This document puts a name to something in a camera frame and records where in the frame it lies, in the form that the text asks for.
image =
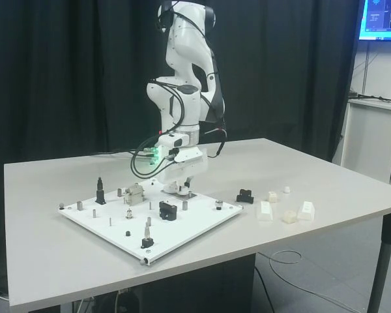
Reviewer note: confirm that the round black metal plug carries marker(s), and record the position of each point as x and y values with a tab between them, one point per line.
219	204

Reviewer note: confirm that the blue screen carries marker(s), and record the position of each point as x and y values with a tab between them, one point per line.
382	19

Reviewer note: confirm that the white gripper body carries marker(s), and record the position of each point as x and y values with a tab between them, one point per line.
185	171

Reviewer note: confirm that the flat white mounting plate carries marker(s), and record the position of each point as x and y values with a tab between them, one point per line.
190	156

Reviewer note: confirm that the white box with dark window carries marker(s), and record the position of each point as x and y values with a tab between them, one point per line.
169	140

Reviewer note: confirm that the black D-SUB plug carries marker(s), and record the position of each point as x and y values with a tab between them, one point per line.
167	210

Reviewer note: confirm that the white large gear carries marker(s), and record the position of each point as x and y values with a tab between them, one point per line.
169	191

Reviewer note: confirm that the tall black plug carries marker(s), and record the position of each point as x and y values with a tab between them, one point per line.
100	192

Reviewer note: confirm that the black plug holder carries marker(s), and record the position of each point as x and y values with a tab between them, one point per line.
245	196

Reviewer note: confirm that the dark grey table leg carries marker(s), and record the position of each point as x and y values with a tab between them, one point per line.
386	247

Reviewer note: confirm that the silver USB plug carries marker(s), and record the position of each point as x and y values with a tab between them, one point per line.
147	233

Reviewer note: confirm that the white small gear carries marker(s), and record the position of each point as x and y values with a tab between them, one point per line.
286	189

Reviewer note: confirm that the black curtain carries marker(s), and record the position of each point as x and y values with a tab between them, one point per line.
68	65

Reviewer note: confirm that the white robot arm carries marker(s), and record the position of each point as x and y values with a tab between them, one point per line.
189	49

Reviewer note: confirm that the white medium gear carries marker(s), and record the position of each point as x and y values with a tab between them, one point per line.
183	193

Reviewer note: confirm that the metal BNC plug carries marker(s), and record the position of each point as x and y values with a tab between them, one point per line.
129	214

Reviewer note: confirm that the beige metal connector block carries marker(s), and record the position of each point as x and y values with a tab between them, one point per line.
135	195

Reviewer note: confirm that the cream cube holder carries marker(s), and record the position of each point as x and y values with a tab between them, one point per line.
289	217

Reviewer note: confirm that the metal square peg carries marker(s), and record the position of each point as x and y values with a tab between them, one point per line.
80	206
120	192

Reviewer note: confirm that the white block holder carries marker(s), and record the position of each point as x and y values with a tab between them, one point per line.
305	211
264	212

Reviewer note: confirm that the small white cube holder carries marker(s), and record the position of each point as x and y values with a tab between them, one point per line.
272	197

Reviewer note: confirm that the white cabinet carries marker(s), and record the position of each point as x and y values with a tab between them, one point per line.
371	140

